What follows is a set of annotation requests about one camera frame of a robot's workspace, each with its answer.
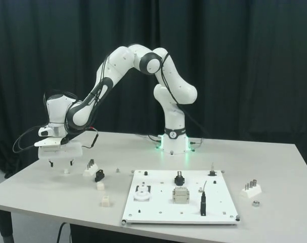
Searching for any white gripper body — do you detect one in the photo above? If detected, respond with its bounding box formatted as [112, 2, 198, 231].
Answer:
[37, 142, 83, 160]

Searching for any white large gear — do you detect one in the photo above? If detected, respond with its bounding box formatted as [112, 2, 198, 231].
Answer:
[133, 190, 151, 202]

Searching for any flat white mounting plate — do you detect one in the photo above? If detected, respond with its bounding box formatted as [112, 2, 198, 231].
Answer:
[33, 138, 63, 147]

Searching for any white square peg holder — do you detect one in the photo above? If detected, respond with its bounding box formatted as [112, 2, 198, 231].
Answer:
[82, 167, 98, 177]

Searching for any black rod with red tag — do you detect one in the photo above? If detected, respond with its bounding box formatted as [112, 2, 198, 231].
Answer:
[81, 126, 100, 150]

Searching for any black table leg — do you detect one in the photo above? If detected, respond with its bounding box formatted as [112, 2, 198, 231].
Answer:
[0, 209, 14, 243]

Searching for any black waterproof plug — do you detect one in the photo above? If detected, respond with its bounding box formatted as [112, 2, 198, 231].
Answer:
[173, 171, 186, 186]

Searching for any white task board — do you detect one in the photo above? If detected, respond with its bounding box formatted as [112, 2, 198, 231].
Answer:
[120, 169, 241, 226]

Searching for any white round peg holder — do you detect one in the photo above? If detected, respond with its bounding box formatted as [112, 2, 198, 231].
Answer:
[239, 186, 262, 199]

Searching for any black curtain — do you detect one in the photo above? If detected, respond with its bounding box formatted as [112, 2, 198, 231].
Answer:
[0, 0, 307, 179]

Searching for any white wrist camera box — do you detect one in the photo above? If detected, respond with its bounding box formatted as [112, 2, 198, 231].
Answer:
[37, 127, 54, 137]

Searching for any black camera cable loop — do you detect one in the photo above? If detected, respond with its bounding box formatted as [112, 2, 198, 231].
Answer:
[13, 128, 47, 154]

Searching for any black base cable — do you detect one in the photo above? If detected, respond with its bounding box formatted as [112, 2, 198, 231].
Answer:
[134, 133, 162, 143]

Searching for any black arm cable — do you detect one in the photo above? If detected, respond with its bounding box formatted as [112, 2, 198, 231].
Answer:
[43, 49, 209, 137]

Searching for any black Ethernet plug with cable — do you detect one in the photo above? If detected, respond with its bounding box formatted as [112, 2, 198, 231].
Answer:
[200, 180, 210, 216]

